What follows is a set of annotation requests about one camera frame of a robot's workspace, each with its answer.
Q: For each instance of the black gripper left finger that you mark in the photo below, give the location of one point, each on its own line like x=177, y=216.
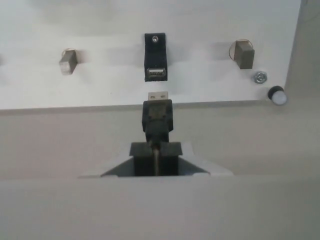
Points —
x=141, y=148

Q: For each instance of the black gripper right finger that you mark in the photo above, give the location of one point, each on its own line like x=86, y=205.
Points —
x=171, y=148

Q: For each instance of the black USB plug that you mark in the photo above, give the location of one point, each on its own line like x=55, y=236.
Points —
x=157, y=117

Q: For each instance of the metal square peg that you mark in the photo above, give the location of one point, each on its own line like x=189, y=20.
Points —
x=67, y=63
x=246, y=56

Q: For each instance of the black and white round foot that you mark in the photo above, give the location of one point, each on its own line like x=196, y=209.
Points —
x=277, y=95

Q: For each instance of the white task board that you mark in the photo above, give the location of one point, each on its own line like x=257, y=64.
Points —
x=105, y=30

